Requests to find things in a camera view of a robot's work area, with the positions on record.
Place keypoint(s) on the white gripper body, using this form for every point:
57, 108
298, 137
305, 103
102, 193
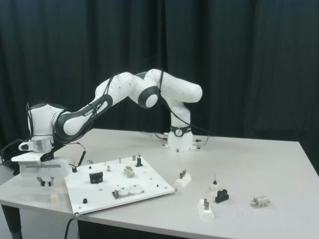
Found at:
45, 170

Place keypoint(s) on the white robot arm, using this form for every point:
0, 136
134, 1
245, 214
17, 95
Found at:
73, 125

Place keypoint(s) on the white medium gear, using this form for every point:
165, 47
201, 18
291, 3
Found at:
122, 192

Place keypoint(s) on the white large gear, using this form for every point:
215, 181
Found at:
136, 189

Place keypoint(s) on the small white cube holder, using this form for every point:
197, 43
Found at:
54, 198

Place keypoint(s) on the thin black rod, red tag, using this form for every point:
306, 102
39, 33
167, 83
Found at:
81, 157

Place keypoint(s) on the black table leg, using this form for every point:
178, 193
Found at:
12, 224

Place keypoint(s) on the white task board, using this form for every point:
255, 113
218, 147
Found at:
104, 199

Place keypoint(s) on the white peg holder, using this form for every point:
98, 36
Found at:
183, 183
206, 213

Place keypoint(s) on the small white holder with pin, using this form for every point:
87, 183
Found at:
213, 187

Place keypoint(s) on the black curtain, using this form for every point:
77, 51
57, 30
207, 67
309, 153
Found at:
224, 37

